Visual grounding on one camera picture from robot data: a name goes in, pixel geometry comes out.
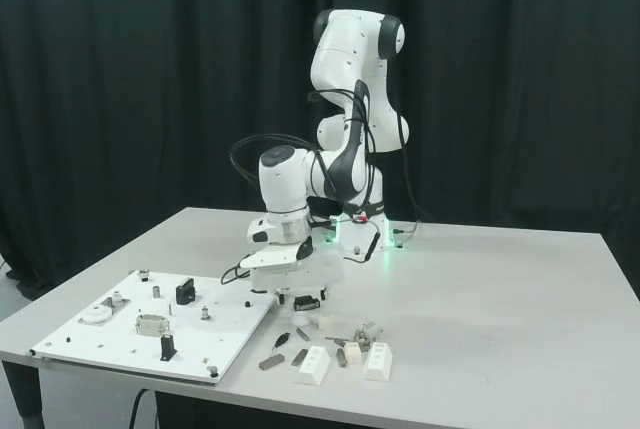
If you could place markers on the small white cube holder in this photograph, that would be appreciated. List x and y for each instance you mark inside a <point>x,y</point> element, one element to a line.
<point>352,352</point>

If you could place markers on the metal round peg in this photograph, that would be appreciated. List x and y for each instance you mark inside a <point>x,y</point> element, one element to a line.
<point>341,357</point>
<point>303,335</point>

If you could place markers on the white wedge holder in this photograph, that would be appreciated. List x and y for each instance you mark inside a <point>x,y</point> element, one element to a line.
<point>377,360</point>
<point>313,364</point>

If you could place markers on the white small gear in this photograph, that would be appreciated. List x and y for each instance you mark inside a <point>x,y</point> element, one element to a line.
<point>301,321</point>

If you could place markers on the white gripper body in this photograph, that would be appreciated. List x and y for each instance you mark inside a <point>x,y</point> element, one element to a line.
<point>320,271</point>

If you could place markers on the black table leg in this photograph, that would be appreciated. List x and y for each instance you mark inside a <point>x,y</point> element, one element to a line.
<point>22,394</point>

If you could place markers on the white large gear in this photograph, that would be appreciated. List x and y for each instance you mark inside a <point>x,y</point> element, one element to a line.
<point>97,316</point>

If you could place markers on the black curtain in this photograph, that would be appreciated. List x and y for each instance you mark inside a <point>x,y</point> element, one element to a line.
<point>150,74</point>

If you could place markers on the metal square peg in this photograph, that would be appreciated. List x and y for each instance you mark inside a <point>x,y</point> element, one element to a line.
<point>272,362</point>
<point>300,356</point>

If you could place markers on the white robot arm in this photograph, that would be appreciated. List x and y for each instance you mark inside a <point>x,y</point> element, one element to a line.
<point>350,79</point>

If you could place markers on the black D-SUB plug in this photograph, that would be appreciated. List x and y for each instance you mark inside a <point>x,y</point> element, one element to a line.
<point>306,304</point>

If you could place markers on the white task board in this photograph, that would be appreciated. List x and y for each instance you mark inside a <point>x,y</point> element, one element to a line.
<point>150,344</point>

